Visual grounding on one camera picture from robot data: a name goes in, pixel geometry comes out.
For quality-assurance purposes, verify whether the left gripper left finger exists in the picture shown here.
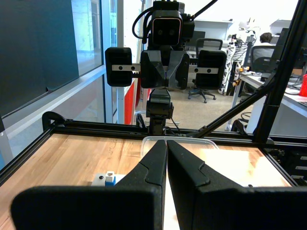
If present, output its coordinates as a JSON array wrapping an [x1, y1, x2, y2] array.
[[11, 139, 167, 230]]

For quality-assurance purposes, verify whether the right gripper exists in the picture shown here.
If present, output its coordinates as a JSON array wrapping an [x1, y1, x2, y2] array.
[[105, 44, 228, 91]]

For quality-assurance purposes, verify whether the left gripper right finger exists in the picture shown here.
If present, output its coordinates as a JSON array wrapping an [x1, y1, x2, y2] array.
[[167, 140, 307, 230]]

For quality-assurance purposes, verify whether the blue white terminal block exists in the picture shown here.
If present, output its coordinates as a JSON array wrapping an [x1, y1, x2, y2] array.
[[105, 170, 118, 187]]

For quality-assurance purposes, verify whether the black mesh office chair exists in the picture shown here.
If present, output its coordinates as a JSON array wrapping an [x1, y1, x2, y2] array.
[[250, 45, 280, 74], [188, 37, 224, 104]]

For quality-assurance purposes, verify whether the white lattice stand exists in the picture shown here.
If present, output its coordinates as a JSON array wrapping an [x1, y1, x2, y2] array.
[[217, 43, 238, 95]]

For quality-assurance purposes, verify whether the clear plastic tub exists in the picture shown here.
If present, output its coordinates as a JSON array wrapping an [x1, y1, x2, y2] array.
[[141, 135, 219, 166]]

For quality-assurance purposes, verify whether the person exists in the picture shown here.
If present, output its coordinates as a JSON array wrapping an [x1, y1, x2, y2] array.
[[259, 32, 276, 47]]

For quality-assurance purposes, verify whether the red container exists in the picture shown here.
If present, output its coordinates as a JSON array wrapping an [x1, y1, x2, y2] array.
[[298, 74, 307, 97]]

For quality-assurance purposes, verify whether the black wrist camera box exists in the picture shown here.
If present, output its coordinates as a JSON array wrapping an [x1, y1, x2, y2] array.
[[150, 0, 186, 46]]

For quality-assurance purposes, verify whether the black camera cable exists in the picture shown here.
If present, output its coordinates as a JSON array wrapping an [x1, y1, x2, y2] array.
[[132, 6, 154, 44]]

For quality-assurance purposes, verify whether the black frame rail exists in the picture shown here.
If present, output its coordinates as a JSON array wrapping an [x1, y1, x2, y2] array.
[[0, 124, 57, 186], [47, 118, 274, 146], [261, 141, 307, 188]]

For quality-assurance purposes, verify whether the straight black cable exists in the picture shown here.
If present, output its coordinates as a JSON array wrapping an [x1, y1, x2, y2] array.
[[193, 0, 218, 20]]

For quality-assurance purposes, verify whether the black diagonal frame brace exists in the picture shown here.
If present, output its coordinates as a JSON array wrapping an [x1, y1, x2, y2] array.
[[190, 59, 287, 138]]

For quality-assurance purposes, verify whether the black frame corner bracket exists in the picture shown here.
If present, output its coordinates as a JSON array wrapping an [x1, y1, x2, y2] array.
[[42, 110, 68, 131]]

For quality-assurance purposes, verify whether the black slanted frame post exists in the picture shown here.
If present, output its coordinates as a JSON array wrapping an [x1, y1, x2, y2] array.
[[253, 0, 307, 144]]

